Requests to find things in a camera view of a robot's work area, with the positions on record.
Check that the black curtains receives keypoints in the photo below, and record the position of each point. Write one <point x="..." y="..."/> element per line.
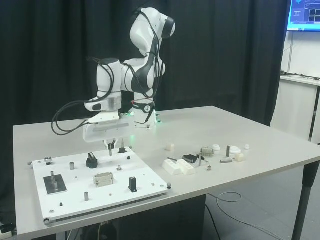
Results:
<point x="50" y="62"/>

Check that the black table leg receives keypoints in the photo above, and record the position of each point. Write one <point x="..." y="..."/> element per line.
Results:
<point x="301" y="200"/>

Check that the metal bolt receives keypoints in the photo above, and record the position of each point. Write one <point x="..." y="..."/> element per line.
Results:
<point x="48" y="159"/>

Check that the white power strip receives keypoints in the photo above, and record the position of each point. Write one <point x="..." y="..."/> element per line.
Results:
<point x="5" y="230"/>

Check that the metal square peg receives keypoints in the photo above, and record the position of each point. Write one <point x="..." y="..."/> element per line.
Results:
<point x="110" y="151"/>
<point x="226" y="160"/>
<point x="228" y="151"/>

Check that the white small gear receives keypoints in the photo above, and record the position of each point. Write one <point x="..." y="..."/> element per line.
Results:
<point x="246" y="147"/>

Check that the beige waterproof plug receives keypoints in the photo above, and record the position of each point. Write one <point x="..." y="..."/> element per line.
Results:
<point x="207" y="151"/>

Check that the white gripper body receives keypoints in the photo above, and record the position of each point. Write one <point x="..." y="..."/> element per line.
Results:
<point x="105" y="131"/>

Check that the metal round peg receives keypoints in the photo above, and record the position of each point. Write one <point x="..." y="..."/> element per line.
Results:
<point x="199" y="160"/>

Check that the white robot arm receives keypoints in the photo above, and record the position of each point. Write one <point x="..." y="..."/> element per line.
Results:
<point x="140" y="47"/>

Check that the metal BNC plug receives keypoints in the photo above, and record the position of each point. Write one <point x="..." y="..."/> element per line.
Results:
<point x="209" y="168"/>

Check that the small white holder block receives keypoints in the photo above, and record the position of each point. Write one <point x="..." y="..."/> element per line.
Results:
<point x="239" y="157"/>
<point x="170" y="146"/>

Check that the white medium gear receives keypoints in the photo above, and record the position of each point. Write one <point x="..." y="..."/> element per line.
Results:
<point x="217" y="148"/>

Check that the black D-SUB plug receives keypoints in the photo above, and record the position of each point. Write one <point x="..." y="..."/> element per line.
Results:
<point x="189" y="159"/>

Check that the white holder with holes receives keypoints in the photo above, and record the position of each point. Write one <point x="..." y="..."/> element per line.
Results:
<point x="171" y="167"/>
<point x="186" y="168"/>

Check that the white task board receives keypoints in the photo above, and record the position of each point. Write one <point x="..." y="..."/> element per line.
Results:
<point x="100" y="180"/>

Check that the blue screen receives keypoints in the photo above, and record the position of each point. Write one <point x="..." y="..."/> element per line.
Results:
<point x="305" y="15"/>

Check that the white large gear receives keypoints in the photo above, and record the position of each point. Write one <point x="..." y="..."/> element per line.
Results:
<point x="235" y="151"/>

